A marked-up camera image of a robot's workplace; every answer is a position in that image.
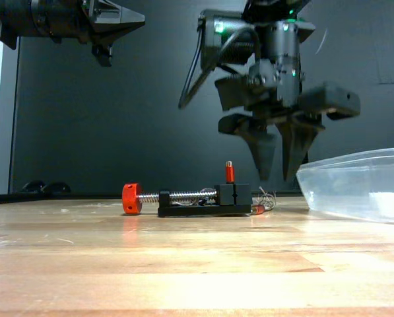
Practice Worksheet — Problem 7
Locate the red rca connector with wires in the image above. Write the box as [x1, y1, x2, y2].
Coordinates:
[249, 188, 277, 217]

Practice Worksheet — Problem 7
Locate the clear plastic tub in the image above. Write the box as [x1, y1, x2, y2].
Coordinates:
[295, 147, 394, 225]

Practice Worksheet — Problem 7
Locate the red upright rca socket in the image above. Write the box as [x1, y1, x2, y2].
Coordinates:
[224, 160, 236, 184]

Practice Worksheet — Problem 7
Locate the black clamp hub orange knob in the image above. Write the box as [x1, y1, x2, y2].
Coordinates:
[121, 182, 253, 219]

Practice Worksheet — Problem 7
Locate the black metal table frame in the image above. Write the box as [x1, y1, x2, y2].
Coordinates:
[0, 180, 303, 203]

